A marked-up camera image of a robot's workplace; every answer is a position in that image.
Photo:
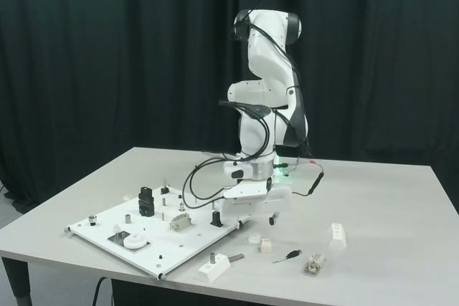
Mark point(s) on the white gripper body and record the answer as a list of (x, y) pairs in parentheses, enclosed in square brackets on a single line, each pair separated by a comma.
[(258, 205)]

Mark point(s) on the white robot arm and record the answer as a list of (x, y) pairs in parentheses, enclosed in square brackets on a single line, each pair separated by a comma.
[(263, 51)]

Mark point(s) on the white large gear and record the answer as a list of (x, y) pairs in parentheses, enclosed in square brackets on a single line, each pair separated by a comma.
[(135, 242)]

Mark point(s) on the white small gear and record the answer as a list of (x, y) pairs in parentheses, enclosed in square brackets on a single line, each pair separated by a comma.
[(116, 228)]

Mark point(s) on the small white cube holder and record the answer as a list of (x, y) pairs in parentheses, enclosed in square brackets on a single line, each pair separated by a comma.
[(265, 244)]

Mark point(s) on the metal square peg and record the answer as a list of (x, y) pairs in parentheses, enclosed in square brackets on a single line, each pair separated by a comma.
[(237, 258)]

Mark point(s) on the black USB plug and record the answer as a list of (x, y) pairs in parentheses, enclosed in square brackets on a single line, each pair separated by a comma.
[(292, 254)]

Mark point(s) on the metal round peg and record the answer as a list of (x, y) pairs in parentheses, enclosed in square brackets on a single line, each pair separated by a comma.
[(128, 219), (212, 258)]

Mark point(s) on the white peg holder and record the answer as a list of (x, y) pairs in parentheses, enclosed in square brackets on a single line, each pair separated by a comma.
[(215, 270)]

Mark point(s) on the metal waterproof plug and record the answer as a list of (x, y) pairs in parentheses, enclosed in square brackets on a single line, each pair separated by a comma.
[(312, 264)]

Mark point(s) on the white task board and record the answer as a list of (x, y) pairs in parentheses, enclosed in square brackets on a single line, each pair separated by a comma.
[(186, 245)]

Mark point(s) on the black Ethernet plug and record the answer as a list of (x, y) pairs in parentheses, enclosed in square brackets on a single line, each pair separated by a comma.
[(164, 188)]

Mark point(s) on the pale grey table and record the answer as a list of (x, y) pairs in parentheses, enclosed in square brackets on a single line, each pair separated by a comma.
[(358, 266)]

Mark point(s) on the black D-SUB plug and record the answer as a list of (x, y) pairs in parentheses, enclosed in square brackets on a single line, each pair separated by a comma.
[(146, 202)]

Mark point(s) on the metal BNC plug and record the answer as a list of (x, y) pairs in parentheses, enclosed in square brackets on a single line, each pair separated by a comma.
[(93, 220)]

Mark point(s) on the black curtain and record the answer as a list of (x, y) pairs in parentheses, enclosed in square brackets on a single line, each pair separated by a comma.
[(107, 51)]

